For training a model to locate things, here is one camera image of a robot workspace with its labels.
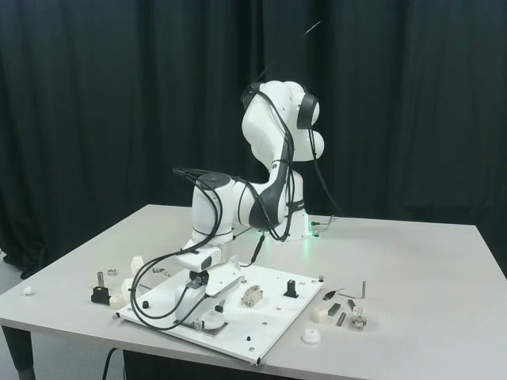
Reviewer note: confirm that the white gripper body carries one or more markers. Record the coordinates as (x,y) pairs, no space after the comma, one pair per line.
(190,302)

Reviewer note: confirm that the metal round peg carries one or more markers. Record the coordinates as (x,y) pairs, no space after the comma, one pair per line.
(101,277)

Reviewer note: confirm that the thin standing metal peg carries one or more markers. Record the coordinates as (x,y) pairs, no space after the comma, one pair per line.
(363,288)

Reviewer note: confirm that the white cube holder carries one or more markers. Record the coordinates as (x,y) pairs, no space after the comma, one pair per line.
(319,314)

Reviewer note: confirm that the thin black rod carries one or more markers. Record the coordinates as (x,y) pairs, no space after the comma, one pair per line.
(257,248)

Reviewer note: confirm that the white large gear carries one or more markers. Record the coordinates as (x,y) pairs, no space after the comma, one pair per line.
(216,321)

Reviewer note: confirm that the white task board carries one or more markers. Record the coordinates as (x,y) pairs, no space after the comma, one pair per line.
(277,312)

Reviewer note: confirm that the Ethernet plug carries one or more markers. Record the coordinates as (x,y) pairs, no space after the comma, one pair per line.
(357,320)

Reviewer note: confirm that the black table leg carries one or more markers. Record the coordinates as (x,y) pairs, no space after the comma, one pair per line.
(16,350)

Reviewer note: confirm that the black curtains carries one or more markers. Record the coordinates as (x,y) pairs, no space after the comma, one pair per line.
(79,79)

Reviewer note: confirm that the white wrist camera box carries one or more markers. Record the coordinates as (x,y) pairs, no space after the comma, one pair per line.
(194,259)

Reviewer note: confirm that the white holder block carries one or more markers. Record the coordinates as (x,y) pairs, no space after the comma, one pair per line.
(138,264)
(127,288)

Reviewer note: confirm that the black rectangular block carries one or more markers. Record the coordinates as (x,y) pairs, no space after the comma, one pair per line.
(332,310)

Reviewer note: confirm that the small white peg holder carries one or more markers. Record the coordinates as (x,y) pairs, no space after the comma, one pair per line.
(117,301)

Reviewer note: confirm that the white medium gear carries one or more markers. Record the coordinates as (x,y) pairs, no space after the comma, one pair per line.
(311,335)

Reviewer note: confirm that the white small gear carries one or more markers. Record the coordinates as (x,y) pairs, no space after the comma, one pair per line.
(27,291)

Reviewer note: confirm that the metal square peg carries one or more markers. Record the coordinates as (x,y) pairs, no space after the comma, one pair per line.
(340,320)

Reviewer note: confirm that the black D-SUB plug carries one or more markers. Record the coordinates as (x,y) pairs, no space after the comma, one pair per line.
(100,295)

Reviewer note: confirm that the metal bolt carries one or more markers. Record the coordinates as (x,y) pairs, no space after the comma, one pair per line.
(159,270)

